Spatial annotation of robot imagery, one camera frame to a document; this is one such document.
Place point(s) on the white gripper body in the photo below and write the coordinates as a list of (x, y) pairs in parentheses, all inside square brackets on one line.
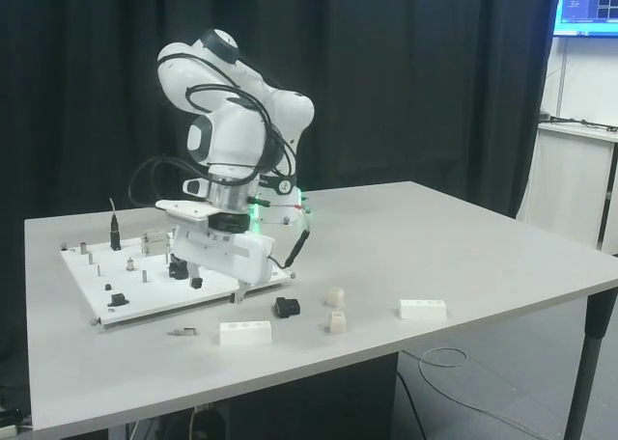
[(227, 254)]

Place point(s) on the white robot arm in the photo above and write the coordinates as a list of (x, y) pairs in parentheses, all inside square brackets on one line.
[(232, 131)]

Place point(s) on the white peg holder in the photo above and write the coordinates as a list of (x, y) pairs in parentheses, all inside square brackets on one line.
[(244, 333), (422, 310)]

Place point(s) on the black D-SUB plug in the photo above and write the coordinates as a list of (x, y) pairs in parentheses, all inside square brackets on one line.
[(287, 308)]

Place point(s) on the white task board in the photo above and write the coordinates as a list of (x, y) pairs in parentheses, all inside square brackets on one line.
[(145, 297)]

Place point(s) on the thin black rod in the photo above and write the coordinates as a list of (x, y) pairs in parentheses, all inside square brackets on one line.
[(297, 249)]

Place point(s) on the black waterproof plug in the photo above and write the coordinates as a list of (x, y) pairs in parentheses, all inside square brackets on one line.
[(115, 235)]

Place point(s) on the beige round plug holder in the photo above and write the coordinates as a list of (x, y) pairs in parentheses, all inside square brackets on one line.
[(335, 297)]

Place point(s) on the beige square plug holder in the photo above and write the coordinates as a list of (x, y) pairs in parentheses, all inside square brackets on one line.
[(338, 323)]

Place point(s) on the black curtain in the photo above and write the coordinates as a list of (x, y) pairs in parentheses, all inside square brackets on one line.
[(96, 97)]

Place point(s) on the white cabinet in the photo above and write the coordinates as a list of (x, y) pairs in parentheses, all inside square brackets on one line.
[(574, 184)]

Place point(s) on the black table leg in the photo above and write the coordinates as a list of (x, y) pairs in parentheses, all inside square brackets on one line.
[(591, 363)]

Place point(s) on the blue screen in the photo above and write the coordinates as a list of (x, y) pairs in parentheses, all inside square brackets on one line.
[(586, 6)]

